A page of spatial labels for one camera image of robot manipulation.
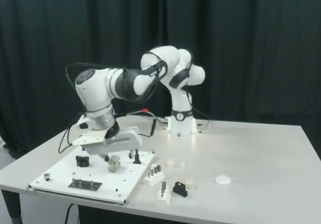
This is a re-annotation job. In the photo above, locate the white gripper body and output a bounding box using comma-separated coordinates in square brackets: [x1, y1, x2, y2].
[81, 126, 143, 156]

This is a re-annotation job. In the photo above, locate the white square peg holder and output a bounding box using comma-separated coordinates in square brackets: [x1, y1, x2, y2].
[142, 170, 166, 186]

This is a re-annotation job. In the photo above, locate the white round peg holder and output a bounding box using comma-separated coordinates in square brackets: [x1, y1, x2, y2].
[155, 187, 172, 206]

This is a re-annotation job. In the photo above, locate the beige waterproof plug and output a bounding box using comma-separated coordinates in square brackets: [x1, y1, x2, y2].
[107, 155, 122, 172]

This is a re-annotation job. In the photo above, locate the small white wrist box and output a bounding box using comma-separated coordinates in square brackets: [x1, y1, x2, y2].
[76, 115, 91, 130]

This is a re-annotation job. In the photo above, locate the white task board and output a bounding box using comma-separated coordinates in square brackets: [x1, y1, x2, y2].
[27, 149, 156, 206]

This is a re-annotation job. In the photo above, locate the black D-SUB plug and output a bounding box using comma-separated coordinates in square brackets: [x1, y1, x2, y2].
[172, 181, 188, 198]

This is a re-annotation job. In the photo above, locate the white large gear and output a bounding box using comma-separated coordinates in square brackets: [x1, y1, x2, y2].
[215, 174, 232, 185]

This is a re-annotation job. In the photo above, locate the dark table leg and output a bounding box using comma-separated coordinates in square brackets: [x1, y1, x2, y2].
[1, 188, 21, 224]

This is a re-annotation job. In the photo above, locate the black curtain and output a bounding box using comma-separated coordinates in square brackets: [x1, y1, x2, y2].
[0, 0, 321, 151]

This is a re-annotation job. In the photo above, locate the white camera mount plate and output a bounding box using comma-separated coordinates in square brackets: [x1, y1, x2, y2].
[72, 130, 107, 147]

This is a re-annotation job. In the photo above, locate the silver wrist ring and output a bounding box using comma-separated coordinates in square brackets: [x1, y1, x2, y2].
[92, 107, 116, 131]

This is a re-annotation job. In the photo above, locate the black base cable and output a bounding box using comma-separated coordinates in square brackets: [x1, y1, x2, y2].
[154, 115, 168, 126]
[197, 119, 213, 129]

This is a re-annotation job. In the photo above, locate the black cable under table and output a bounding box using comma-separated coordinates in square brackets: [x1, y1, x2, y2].
[65, 203, 79, 224]

